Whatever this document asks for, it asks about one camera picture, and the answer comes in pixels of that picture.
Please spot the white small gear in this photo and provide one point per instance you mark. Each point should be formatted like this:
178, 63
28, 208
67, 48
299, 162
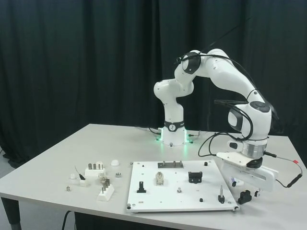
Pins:
72, 177

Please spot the black D-SUB plug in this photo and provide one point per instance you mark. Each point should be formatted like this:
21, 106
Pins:
244, 197

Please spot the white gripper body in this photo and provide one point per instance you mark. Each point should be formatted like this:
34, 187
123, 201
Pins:
259, 177

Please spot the dark metal round peg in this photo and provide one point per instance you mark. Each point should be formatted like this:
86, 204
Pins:
89, 166

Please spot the small white plug holder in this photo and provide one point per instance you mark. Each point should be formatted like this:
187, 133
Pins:
84, 183

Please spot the black table leg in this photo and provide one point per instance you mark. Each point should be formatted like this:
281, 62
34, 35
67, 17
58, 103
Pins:
10, 213

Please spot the square metal peg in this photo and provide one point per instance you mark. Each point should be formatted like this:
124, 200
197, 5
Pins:
107, 182

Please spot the small metal nut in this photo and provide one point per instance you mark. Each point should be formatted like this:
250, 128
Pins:
117, 174

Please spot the white peg holder block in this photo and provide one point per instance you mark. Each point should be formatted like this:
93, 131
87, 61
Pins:
96, 173

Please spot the white task board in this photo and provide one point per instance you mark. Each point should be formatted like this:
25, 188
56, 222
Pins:
165, 198

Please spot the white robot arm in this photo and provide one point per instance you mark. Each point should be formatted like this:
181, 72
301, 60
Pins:
242, 79

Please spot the white large gear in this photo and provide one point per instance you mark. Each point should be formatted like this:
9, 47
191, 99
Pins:
115, 163

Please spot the white sloped peg holder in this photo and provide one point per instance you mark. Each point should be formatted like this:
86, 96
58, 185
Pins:
105, 194

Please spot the metal BNC plug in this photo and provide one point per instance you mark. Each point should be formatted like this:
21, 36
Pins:
102, 178

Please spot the small metal bolt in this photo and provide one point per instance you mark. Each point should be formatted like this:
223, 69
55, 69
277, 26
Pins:
68, 188

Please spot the black curtain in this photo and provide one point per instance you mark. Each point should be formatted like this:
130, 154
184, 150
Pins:
72, 60

